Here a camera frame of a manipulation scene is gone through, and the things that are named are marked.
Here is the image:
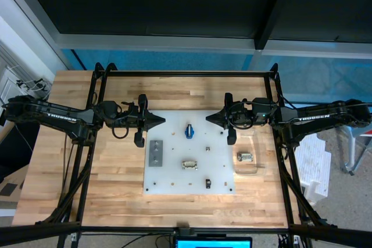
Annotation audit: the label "silver aluminium partition frame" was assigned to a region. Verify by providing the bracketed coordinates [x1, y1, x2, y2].
[0, 0, 372, 71]

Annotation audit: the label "beige HAN10E socket base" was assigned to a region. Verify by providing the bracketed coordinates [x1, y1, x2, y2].
[181, 159, 199, 171]

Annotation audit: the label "black rig frame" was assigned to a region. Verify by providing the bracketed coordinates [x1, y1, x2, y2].
[0, 61, 372, 248]

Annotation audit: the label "white foam block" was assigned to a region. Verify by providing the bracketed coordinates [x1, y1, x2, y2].
[293, 133, 332, 206]

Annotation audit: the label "cardboard box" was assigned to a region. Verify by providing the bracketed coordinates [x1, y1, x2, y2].
[0, 164, 30, 202]

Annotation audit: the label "grey metal plate with posts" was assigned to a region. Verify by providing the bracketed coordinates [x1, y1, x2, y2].
[148, 139, 164, 167]

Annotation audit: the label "clear plastic tub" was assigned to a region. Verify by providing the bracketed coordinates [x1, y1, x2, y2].
[231, 128, 267, 178]

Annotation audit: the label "wall plugs with white cables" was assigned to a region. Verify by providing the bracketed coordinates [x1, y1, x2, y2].
[7, 66, 52, 94]

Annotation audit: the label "silver metal stand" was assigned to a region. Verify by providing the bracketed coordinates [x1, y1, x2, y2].
[337, 125, 372, 177]

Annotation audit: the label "white taskboard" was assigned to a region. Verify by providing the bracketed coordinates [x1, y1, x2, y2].
[143, 110, 235, 196]

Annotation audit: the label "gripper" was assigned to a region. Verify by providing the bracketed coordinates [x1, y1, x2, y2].
[127, 94, 166, 148]
[205, 93, 254, 146]

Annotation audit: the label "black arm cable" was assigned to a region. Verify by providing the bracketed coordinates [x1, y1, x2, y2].
[228, 100, 254, 130]
[112, 116, 131, 139]

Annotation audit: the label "black wall pillar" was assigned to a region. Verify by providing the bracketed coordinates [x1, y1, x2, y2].
[254, 0, 292, 51]

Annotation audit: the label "blue laptop screen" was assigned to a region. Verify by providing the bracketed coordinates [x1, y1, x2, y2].
[173, 236, 253, 248]

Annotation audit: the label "blue translucent partition panel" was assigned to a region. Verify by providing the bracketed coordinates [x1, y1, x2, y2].
[257, 53, 372, 106]
[60, 48, 256, 71]

